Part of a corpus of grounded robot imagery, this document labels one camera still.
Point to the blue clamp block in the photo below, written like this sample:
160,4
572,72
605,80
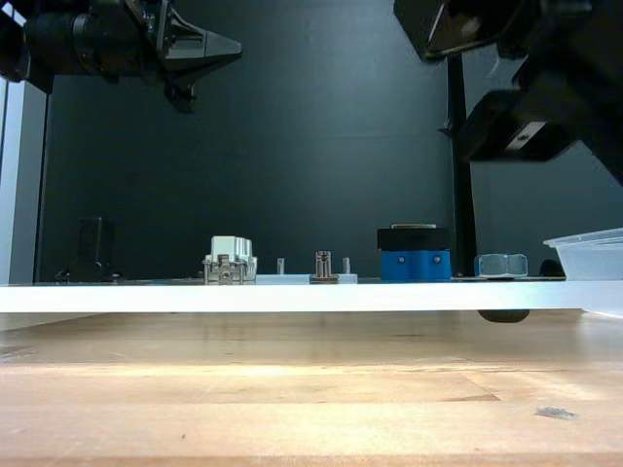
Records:
414,267

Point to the black connector housing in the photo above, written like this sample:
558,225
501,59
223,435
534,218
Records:
414,238

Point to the clear plastic tub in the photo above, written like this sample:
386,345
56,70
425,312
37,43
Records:
594,258

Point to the silver hex nut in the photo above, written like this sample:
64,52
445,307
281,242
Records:
501,266

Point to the grey metal partition frame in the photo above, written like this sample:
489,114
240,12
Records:
19,194

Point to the black wall post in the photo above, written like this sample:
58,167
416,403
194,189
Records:
462,204

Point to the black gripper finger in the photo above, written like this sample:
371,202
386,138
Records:
199,68
608,141
214,44

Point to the white plastic board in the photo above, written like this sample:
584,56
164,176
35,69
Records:
292,297

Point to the small metal connector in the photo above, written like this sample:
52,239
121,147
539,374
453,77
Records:
322,265

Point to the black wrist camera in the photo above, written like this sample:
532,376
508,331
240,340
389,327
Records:
438,24

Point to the beige connector housing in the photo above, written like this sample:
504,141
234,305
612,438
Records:
229,250

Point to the black domed foot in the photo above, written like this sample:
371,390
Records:
503,316

